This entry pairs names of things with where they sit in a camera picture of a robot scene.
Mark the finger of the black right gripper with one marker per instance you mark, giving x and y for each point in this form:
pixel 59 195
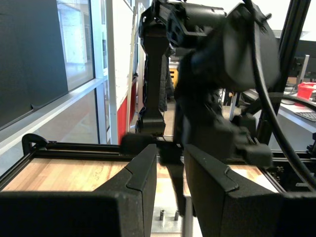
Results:
pixel 178 182

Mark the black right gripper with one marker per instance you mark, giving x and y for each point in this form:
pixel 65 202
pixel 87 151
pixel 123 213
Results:
pixel 259 154

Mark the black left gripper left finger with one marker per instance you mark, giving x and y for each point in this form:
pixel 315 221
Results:
pixel 74 214

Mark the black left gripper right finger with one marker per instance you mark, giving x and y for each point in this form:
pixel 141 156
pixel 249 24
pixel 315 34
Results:
pixel 247 214

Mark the silver 16mm cylinder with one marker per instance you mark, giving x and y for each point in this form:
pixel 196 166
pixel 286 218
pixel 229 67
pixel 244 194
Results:
pixel 188 222

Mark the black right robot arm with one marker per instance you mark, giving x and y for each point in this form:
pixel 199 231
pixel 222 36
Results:
pixel 154 86

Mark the thin grey cylinder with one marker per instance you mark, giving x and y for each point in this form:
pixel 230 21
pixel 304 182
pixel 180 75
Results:
pixel 162 215

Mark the white lab desk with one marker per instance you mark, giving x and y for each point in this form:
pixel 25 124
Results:
pixel 296 128

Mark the red container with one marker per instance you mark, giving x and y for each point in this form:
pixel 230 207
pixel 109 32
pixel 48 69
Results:
pixel 307 91

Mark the white partition panel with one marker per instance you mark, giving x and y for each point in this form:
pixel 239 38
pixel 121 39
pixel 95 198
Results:
pixel 121 61

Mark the black frame upright post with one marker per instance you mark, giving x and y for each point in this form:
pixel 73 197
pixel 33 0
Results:
pixel 287 64

